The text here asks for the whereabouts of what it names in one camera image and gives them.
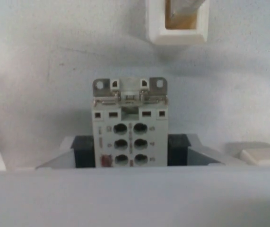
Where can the grey waterproof plug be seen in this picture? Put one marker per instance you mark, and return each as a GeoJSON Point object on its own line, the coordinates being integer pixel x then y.
{"type": "Point", "coordinates": [130, 118]}

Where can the white wedge peg holder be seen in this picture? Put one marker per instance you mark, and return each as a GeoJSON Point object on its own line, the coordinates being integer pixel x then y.
{"type": "Point", "coordinates": [179, 36]}

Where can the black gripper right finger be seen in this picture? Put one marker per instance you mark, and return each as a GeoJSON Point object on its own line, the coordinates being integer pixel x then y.
{"type": "Point", "coordinates": [179, 151]}

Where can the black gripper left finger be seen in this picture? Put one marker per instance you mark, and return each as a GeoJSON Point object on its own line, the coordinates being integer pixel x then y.
{"type": "Point", "coordinates": [81, 153]}

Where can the white large gear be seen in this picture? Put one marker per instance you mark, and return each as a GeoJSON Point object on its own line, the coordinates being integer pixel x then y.
{"type": "Point", "coordinates": [262, 157]}

